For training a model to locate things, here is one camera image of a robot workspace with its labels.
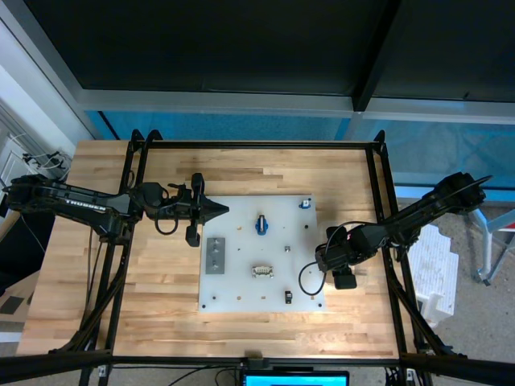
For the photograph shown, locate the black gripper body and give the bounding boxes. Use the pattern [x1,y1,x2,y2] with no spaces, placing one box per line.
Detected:
[315,225,358,291]
[171,172,207,248]

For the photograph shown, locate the beige HAN10E base socket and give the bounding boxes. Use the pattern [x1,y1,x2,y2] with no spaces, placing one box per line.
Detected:
[251,263,276,280]

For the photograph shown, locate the white taskboard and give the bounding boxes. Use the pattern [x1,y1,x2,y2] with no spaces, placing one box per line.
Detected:
[197,195,328,314]

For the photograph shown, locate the grey metal plate with posts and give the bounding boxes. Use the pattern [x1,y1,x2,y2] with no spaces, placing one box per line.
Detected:
[205,236,227,276]

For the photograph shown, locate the white foam packaging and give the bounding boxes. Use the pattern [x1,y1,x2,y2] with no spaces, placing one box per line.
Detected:
[406,224,460,327]

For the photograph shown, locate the blue laptop screen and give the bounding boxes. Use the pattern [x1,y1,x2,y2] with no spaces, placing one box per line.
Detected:
[241,370,351,386]

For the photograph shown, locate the grey metal stand legs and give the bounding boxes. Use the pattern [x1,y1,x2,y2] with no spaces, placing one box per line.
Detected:
[468,200,515,287]

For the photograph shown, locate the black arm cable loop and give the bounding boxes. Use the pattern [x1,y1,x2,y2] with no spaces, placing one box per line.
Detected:
[298,225,348,299]
[154,208,180,236]

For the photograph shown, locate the black aluminium frame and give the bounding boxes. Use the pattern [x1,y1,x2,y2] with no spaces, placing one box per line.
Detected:
[0,128,515,386]

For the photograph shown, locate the black table level camera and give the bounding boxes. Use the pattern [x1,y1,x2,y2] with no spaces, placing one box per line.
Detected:
[245,351,270,370]

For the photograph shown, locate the wall cable bundle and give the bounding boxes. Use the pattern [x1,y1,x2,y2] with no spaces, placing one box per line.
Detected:
[19,149,68,170]

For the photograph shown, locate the black wall post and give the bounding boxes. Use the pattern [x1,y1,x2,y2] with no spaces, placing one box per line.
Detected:
[352,0,403,113]

